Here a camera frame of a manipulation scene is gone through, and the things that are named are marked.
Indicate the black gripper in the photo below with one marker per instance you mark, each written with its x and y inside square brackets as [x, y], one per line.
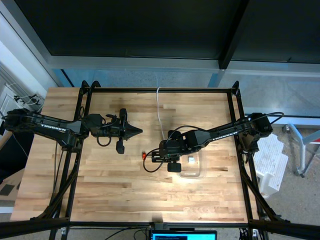
[122, 130]
[174, 167]

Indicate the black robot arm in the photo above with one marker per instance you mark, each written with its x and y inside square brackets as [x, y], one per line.
[52, 127]
[225, 132]

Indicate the small white block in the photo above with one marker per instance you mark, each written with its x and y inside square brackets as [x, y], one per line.
[191, 159]

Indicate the clear plastic tub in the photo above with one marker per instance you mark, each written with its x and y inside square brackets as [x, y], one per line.
[192, 173]

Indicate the black vise with red knob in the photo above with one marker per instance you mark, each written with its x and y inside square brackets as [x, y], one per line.
[144, 156]

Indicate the laptop screen with blue edge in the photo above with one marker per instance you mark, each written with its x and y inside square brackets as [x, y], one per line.
[182, 236]

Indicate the brown cardboard box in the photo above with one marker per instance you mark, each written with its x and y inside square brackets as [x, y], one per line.
[15, 178]

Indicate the grey metal stand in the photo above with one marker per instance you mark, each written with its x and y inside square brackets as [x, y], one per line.
[303, 157]

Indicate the black table frame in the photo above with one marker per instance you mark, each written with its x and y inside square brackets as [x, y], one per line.
[175, 90]

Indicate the black low camera mount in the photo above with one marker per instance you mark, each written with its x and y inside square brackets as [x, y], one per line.
[158, 226]

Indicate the black building post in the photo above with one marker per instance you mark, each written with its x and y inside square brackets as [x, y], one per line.
[232, 37]

